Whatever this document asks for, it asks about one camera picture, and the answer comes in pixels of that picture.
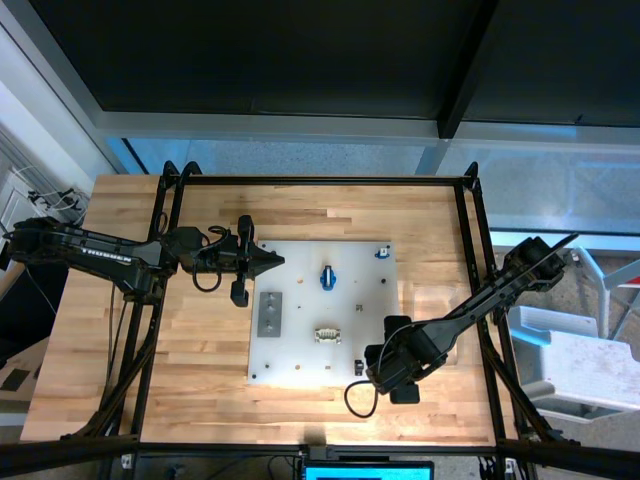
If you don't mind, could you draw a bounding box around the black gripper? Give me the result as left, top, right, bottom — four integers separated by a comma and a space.
369, 315, 424, 405
217, 214, 286, 307

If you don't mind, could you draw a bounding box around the clear plastic container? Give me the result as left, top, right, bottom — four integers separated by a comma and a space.
411, 286, 462, 372

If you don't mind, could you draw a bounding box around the white taskboard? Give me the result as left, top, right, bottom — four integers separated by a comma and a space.
247, 240, 405, 387

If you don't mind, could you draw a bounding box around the grey metal screw block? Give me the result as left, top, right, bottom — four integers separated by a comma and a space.
255, 290, 284, 339

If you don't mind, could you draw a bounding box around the blue-edged screen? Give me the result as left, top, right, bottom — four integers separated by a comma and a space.
299, 460, 435, 480

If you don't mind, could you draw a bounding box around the white tubular stand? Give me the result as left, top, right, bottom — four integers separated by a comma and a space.
569, 244, 640, 341

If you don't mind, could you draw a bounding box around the tan cardboard box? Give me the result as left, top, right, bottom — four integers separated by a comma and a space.
0, 334, 51, 416

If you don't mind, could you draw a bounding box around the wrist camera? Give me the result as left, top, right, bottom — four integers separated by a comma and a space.
364, 343, 385, 384

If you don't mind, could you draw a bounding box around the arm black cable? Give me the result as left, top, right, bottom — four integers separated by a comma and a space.
192, 225, 232, 293
343, 344, 385, 419

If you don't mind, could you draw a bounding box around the black metal frame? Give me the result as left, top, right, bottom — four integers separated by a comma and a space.
0, 159, 640, 480

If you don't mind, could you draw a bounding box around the white cable bundle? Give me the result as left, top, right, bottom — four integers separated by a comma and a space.
12, 167, 89, 214

